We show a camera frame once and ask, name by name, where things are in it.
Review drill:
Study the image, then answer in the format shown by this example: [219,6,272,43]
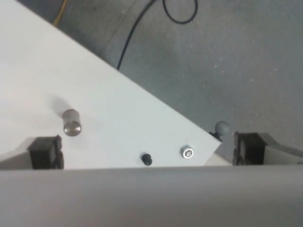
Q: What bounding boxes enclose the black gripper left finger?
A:
[0,134,65,170]

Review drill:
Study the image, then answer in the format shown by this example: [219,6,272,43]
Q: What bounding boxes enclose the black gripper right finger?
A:
[233,131,303,166]

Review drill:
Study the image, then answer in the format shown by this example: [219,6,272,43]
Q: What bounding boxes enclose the metal round peg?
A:
[62,108,82,138]

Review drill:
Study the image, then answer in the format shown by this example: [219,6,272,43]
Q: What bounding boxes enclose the grey ball board foot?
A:
[209,120,230,142]

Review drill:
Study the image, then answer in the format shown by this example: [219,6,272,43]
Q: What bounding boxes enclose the white task board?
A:
[0,0,222,170]

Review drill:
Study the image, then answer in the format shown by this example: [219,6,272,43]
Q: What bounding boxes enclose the yellow cable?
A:
[53,0,68,26]

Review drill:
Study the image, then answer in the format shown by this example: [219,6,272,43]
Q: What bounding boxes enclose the thin dark floor cable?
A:
[117,0,199,70]

